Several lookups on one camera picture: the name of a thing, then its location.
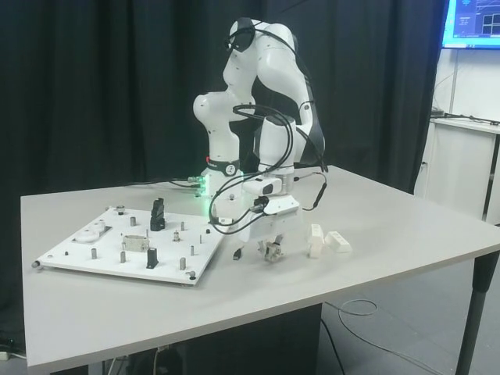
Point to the white large gear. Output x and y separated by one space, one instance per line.
86 237

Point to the white medium gear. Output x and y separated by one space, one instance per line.
97 228

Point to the black curtain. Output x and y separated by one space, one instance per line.
97 78

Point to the black D-SUB plug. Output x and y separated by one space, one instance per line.
157 215

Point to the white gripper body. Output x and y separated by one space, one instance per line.
275 226

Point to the white task board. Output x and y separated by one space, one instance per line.
129 269

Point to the black Ethernet plug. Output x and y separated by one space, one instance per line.
152 258

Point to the blue screen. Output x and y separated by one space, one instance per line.
472 23

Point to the metal waterproof plug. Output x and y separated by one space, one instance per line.
271 253

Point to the black USB plug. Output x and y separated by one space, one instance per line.
236 255

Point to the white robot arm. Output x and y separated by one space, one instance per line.
273 140

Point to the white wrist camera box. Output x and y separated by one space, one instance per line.
261 186

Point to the white cabinet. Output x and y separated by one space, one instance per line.
457 176

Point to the black table leg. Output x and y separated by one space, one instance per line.
474 312

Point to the large white holder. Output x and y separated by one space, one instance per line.
338 243
315 241

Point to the white power strip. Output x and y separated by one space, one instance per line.
4 355

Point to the black cabinet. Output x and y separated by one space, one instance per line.
215 343

